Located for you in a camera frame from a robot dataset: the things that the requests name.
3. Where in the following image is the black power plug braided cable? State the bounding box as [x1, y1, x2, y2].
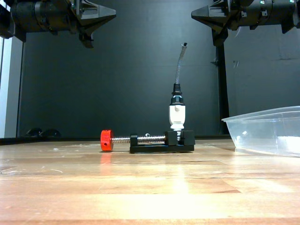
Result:
[170, 41, 189, 106]

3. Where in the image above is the white receptacle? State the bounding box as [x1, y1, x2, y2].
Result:
[168, 104, 187, 138]

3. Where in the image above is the clear plastic tub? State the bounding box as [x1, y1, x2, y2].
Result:
[221, 105, 300, 158]

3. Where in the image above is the black clamp with red knob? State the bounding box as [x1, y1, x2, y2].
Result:
[100, 129, 195, 155]

